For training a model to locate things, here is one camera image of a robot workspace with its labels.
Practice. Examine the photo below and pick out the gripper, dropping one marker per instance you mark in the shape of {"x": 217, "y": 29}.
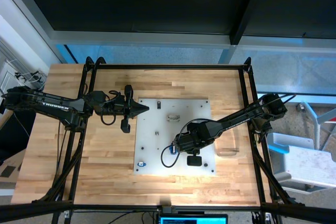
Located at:
{"x": 127, "y": 103}
{"x": 194, "y": 161}

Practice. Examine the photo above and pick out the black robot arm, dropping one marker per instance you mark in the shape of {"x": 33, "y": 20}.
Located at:
{"x": 236, "y": 121}
{"x": 52, "y": 104}

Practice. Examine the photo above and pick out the white taskboard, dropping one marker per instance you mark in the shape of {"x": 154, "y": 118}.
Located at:
{"x": 157, "y": 119}

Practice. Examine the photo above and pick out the grey rectangular connector housing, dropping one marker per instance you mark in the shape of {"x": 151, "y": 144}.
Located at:
{"x": 174, "y": 118}

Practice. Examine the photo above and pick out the clear plastic tub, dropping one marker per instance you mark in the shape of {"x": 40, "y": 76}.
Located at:
{"x": 228, "y": 142}

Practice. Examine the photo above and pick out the laptop screen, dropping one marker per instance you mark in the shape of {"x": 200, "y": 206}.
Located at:
{"x": 191, "y": 220}

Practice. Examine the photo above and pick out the white step stool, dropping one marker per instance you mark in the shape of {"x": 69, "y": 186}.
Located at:
{"x": 309, "y": 161}

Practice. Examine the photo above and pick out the cardboard sheet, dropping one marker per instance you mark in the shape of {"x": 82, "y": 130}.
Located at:
{"x": 13, "y": 159}

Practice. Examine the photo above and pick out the blue connector mount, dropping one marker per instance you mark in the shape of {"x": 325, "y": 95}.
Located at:
{"x": 170, "y": 151}

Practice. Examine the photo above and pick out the black aluminium frame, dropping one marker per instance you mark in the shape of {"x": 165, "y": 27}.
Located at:
{"x": 168, "y": 67}

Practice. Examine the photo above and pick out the black camera bracket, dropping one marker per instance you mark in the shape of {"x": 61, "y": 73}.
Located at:
{"x": 165, "y": 207}

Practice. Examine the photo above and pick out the blue cube mount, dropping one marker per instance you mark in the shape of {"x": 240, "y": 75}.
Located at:
{"x": 137, "y": 164}

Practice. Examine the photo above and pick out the white metal trolley frame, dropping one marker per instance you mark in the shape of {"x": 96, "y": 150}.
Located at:
{"x": 316, "y": 134}

